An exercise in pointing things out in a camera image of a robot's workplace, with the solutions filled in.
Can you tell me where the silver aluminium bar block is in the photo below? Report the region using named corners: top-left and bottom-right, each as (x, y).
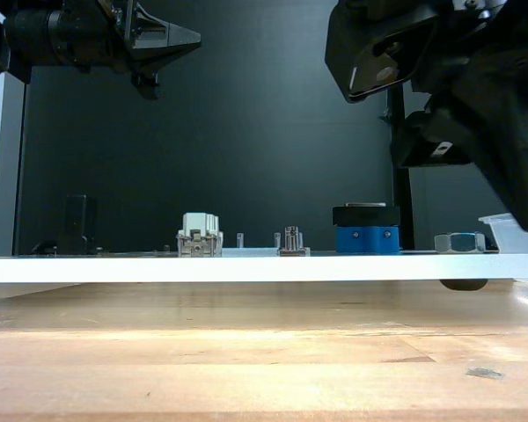
top-left (222, 247), bottom-right (281, 258)

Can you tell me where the white plastic board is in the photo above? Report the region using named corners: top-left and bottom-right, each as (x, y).
top-left (0, 249), bottom-right (528, 285)

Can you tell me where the black room column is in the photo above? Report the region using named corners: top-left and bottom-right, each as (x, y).
top-left (380, 85), bottom-right (415, 251)

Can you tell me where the small black clamp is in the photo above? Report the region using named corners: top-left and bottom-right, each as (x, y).
top-left (56, 193), bottom-right (100, 255)

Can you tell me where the black domed bolt head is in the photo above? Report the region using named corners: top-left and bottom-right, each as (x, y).
top-left (439, 279), bottom-right (488, 292)

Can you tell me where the grey rectangular connector housing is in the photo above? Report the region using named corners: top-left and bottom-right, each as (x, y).
top-left (175, 212), bottom-right (224, 258)

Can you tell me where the silver M12 hex nut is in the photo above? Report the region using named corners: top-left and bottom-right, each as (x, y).
top-left (434, 231), bottom-right (487, 254)

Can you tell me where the clear plastic tub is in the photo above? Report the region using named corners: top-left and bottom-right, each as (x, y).
top-left (477, 213), bottom-right (528, 286)

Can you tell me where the blue and black connector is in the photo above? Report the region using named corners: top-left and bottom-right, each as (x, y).
top-left (332, 201), bottom-right (401, 255)

